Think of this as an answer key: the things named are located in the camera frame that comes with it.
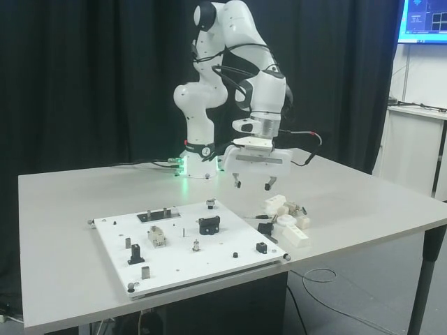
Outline white gear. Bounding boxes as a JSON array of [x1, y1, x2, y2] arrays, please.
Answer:
[[274, 214, 296, 228]]

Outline black curtains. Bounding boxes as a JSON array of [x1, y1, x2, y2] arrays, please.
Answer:
[[0, 0, 408, 315]]

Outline blue screen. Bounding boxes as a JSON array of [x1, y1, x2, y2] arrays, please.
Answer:
[[397, 0, 447, 45]]

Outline grey floor cable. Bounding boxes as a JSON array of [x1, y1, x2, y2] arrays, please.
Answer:
[[289, 267, 415, 327]]

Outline large white holder with holes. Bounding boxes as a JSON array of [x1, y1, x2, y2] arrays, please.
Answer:
[[281, 224, 312, 248]]

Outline black base cables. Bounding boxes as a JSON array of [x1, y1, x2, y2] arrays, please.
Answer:
[[118, 158, 183, 170]]

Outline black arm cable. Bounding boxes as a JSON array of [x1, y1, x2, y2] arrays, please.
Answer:
[[190, 38, 296, 158]]

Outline black table leg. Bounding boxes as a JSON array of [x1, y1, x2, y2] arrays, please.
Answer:
[[407, 228, 439, 335]]

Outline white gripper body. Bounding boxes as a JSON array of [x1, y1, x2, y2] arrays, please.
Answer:
[[223, 144, 293, 177]]

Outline white task board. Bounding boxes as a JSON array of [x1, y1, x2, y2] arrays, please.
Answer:
[[87, 198, 292, 301]]

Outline white cabinet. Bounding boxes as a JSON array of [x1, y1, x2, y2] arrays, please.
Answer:
[[378, 103, 447, 204]]

